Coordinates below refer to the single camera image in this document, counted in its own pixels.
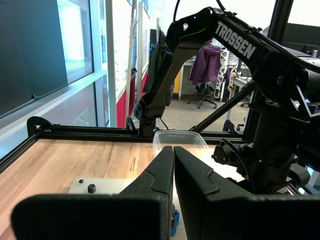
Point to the black monitor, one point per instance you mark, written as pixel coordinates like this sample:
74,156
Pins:
302,35

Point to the small black threaded stud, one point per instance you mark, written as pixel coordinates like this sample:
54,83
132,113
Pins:
91,188

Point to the black office chair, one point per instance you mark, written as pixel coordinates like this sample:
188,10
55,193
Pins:
203,93

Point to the white board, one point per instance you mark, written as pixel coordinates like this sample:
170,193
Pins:
107,186

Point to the clear plastic tub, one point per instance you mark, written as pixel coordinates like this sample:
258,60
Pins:
175,138

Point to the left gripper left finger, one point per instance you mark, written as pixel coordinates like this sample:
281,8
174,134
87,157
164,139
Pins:
100,217

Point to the black table frame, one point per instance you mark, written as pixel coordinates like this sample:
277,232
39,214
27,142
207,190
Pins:
87,131

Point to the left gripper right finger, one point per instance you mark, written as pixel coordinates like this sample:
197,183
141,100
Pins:
250,217

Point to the white lattice stand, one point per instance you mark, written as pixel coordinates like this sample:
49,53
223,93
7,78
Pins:
223,65

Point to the blue clamp base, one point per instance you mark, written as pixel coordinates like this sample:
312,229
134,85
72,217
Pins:
175,220

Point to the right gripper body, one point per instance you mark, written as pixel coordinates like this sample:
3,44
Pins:
270,170

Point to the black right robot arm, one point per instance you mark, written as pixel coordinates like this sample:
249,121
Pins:
265,62

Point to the grey window frame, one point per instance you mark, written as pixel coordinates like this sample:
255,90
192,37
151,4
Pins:
62,92

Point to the purple jacket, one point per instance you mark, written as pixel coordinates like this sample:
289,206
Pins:
207,62

